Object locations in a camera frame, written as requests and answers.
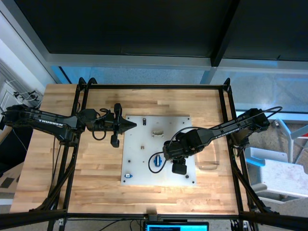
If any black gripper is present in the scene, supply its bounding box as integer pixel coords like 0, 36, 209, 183
103, 103, 137, 148
169, 156, 187, 165

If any white taskboard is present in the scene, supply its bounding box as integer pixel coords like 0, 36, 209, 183
120, 115, 198, 186

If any clear plastic tub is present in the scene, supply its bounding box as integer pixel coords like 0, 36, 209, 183
195, 138, 221, 172

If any laptop screen with blue edge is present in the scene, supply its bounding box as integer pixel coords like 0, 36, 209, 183
143, 221, 209, 231

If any white step stool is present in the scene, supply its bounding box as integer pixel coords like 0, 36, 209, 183
244, 146, 308, 205

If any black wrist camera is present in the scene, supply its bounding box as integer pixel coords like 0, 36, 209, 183
171, 163, 188, 176

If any blue round mount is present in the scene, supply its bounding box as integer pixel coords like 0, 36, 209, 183
152, 155, 164, 168

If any black metal frame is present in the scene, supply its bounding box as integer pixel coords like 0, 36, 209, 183
0, 77, 308, 231

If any black and white cable bundle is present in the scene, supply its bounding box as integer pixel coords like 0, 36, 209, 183
12, 90, 43, 106

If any white chair frame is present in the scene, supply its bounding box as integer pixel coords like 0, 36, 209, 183
274, 117, 308, 169

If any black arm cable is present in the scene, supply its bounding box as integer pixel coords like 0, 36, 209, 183
168, 106, 283, 147

